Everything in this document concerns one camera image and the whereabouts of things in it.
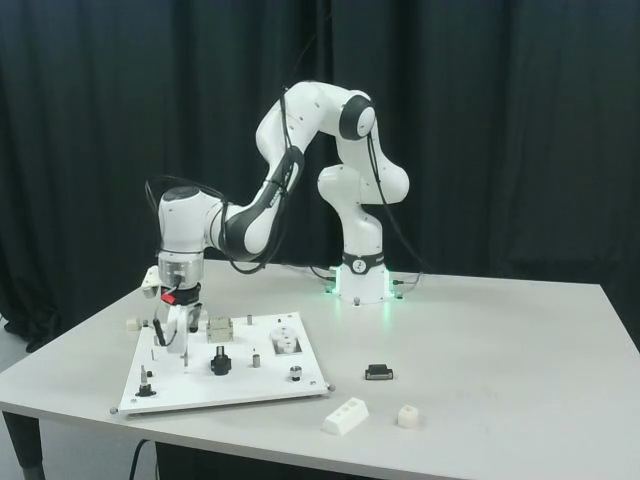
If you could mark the metal BNC plug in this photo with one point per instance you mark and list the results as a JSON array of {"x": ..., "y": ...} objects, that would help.
[{"x": 295, "y": 373}]

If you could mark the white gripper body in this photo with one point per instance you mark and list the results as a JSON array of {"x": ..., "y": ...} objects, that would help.
[{"x": 177, "y": 330}]

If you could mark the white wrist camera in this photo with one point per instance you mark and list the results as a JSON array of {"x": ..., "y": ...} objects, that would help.
[{"x": 151, "y": 280}]

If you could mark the black table leg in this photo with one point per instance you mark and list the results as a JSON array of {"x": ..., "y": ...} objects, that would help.
[{"x": 22, "y": 445}]

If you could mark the white peg holder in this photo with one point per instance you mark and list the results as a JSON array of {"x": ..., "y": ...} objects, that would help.
[
  {"x": 345, "y": 419},
  {"x": 131, "y": 324}
]

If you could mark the black curtain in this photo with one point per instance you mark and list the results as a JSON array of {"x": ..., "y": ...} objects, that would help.
[{"x": 100, "y": 100}]

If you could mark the white medium gear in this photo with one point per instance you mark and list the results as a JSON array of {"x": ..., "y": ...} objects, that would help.
[{"x": 285, "y": 340}]

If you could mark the thin black rod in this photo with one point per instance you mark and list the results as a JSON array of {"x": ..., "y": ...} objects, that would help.
[{"x": 158, "y": 332}]

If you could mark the metal bolt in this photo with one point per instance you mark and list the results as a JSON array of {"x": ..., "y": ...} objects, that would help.
[{"x": 144, "y": 382}]

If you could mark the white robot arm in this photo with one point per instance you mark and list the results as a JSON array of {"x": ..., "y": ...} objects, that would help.
[{"x": 300, "y": 110}]

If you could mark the black D-SUB plug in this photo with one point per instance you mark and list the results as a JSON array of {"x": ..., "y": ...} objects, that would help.
[{"x": 379, "y": 372}]

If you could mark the black waterproof plug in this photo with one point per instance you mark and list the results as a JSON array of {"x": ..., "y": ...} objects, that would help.
[{"x": 220, "y": 364}]

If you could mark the small white cube holder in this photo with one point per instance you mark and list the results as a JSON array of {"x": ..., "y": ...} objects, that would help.
[{"x": 408, "y": 416}]

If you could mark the white task board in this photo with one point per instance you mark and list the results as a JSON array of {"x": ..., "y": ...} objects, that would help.
[{"x": 240, "y": 387}]

